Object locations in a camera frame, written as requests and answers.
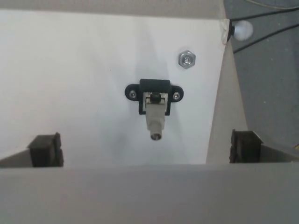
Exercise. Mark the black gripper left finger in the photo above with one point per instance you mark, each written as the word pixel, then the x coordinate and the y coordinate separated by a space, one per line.
pixel 44 151

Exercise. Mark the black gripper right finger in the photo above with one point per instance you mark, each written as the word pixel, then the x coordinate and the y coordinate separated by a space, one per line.
pixel 245 147

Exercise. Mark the grey Ethernet plug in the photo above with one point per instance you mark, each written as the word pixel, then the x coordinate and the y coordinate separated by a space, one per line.
pixel 154 121

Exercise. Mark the white task board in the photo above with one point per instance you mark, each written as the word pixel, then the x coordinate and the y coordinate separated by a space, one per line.
pixel 81 81

